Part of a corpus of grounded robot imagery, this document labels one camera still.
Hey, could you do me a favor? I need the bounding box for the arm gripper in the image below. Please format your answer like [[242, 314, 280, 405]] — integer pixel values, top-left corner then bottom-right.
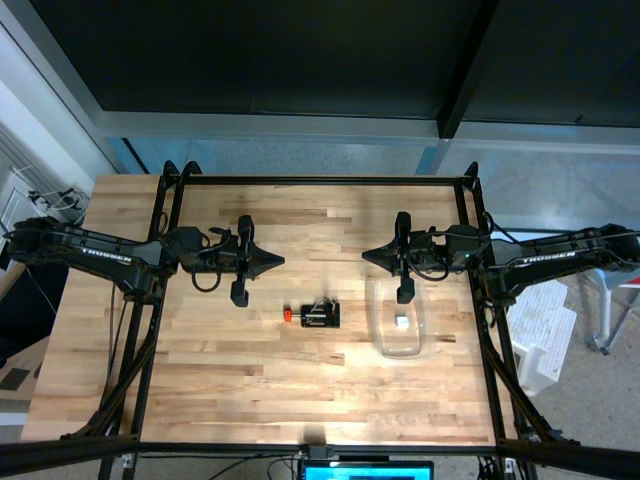
[[361, 210, 445, 305], [207, 214, 287, 308]]

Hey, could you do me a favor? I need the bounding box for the clear plastic tub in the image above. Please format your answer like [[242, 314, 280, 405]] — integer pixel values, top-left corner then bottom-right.
[[368, 277, 435, 362]]

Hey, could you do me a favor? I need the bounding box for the blue laptop screen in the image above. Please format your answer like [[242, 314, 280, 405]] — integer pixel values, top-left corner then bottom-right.
[[299, 460, 435, 480]]

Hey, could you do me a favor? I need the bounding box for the cardboard box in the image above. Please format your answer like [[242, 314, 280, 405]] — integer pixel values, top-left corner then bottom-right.
[[0, 335, 51, 401]]

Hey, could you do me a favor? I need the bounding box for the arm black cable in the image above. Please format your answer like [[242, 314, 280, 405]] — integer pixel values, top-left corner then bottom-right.
[[407, 227, 450, 282], [191, 227, 236, 294]]

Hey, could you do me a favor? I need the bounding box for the black aluminium frame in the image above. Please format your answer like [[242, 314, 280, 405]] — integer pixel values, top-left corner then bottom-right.
[[0, 159, 640, 480]]

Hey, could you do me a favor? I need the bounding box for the black upright post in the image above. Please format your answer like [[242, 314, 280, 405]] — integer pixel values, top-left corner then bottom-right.
[[437, 0, 501, 140]]

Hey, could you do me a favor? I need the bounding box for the black table-level camera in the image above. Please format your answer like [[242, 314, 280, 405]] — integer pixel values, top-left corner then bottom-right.
[[305, 435, 335, 460]]

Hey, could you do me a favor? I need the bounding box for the black white cable bundle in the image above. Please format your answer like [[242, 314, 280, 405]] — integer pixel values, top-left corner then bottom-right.
[[27, 187, 84, 214]]

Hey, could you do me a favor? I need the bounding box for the grey metal chair frame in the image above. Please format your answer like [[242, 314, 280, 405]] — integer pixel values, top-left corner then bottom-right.
[[579, 264, 640, 357]]

